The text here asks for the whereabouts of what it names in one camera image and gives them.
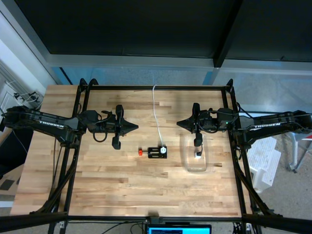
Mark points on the white receptacle socket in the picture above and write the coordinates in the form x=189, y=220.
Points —
x=163, y=149

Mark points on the black fixed camera mount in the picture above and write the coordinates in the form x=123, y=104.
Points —
x=154, y=219

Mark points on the cardboard box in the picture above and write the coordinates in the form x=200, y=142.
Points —
x=9, y=192

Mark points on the grey metal stand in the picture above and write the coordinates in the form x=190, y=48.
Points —
x=295, y=151

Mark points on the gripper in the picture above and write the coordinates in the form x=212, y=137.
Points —
x=197, y=109
x=119, y=111

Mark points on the black clamp with red knob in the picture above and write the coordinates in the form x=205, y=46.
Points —
x=152, y=156

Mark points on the white foam block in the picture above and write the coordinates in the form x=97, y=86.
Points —
x=264, y=165

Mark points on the clear plastic tub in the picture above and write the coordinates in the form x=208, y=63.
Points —
x=192, y=168

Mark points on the black power plug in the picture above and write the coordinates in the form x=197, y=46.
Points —
x=199, y=153

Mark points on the laptop screen with blue edge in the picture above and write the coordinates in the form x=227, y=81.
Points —
x=178, y=230

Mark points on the black aluminium frame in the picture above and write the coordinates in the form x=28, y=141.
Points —
x=122, y=87

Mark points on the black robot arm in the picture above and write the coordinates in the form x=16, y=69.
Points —
x=48, y=123
x=268, y=125

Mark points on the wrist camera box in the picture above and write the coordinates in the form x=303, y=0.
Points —
x=208, y=123

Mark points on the black steel column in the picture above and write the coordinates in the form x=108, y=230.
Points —
x=226, y=36

